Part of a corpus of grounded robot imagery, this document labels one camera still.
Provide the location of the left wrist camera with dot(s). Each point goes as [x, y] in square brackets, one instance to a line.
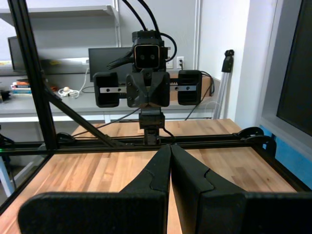
[147, 56]

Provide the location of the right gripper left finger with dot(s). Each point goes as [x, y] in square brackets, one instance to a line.
[109, 212]

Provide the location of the white wall socket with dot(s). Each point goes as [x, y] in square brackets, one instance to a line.
[180, 62]

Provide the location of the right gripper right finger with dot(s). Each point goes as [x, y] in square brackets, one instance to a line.
[231, 214]

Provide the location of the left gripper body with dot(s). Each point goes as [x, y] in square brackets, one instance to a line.
[107, 90]

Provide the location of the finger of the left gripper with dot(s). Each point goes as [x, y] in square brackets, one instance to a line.
[159, 92]
[136, 92]

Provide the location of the white wall shelf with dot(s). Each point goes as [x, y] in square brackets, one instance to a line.
[73, 12]

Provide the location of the black frame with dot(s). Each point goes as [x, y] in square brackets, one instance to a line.
[31, 73]

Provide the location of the stack of books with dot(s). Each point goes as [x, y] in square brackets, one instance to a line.
[21, 88]

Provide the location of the black computer monitor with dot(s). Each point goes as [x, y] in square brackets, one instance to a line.
[109, 61]
[17, 56]

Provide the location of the folded tripod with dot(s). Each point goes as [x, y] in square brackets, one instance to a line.
[226, 80]

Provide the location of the grey desk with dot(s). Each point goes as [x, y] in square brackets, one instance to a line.
[73, 107]

